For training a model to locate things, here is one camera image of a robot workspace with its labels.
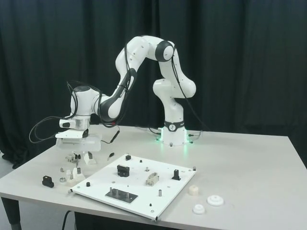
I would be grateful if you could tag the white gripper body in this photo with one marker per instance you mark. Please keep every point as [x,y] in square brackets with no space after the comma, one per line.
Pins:
[92,143]

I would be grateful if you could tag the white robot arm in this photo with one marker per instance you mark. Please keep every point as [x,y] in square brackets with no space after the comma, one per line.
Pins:
[168,105]

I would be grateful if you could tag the white wedge peg holder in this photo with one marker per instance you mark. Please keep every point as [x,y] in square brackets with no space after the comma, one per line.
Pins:
[90,161]

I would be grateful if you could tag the thick metal round peg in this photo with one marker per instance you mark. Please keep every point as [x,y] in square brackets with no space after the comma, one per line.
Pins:
[78,171]

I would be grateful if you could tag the white long peg holder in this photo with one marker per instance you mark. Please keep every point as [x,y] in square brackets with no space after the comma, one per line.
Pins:
[78,176]

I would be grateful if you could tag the small white peg holder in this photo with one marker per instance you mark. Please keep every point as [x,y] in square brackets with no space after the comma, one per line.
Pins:
[70,182]

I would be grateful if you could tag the beige waterproof plug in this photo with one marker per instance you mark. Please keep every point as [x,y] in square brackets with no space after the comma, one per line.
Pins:
[69,158]

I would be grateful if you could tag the small Ethernet plug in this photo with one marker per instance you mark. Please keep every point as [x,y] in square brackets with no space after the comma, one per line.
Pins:
[62,169]

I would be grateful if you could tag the thin black rod red tag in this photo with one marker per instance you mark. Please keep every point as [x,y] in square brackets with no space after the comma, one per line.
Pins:
[115,136]

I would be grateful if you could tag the metal BNC plug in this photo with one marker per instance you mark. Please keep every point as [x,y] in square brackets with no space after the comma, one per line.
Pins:
[62,179]

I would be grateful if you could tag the black D-SUB plug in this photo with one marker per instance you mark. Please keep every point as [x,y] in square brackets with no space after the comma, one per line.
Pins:
[47,181]

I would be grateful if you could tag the white task board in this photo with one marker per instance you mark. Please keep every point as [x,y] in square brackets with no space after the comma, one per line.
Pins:
[134,182]

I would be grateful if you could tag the black table leg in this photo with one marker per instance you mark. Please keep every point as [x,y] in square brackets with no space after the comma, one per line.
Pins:
[9,213]

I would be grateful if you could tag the black curtain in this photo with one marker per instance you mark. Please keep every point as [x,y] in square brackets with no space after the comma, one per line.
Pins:
[48,48]

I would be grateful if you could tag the cream small gear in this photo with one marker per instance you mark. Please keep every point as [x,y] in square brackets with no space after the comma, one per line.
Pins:
[193,190]

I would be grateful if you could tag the white large gear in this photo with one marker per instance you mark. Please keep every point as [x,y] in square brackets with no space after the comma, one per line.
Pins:
[216,200]

